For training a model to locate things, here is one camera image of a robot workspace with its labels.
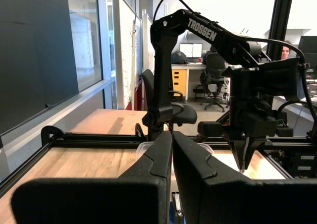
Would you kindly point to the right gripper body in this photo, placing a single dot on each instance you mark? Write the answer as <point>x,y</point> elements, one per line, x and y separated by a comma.
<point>250,125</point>

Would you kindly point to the white partition panel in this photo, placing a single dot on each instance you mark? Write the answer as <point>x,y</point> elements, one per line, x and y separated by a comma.
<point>125,55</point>

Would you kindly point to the yellow drawer cabinet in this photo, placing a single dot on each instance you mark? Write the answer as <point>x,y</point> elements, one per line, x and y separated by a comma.
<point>180,82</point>

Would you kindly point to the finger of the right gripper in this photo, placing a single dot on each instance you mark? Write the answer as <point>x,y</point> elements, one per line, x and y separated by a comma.
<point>253,149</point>
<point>238,152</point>

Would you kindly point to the black office chair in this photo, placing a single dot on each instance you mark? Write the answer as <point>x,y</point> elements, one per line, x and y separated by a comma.
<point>214,68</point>
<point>185,115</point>

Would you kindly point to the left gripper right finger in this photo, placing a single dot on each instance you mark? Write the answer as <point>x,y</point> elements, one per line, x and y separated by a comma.
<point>247,201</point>

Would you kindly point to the beige many-pin connector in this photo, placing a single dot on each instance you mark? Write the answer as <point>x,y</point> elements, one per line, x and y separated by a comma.
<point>177,205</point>

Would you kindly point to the dark computer monitor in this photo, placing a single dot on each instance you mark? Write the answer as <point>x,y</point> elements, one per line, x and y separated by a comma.
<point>308,50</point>

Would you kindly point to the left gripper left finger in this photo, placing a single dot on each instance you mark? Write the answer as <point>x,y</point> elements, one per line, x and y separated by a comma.
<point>99,199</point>

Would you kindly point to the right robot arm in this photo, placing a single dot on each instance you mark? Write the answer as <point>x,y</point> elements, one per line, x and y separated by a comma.
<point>210,33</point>

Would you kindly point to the clear plastic container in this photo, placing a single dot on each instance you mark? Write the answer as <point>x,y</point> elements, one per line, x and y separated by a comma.
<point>143,149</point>

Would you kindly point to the person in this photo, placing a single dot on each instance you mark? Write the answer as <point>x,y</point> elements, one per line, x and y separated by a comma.
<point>287,51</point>
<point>213,49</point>

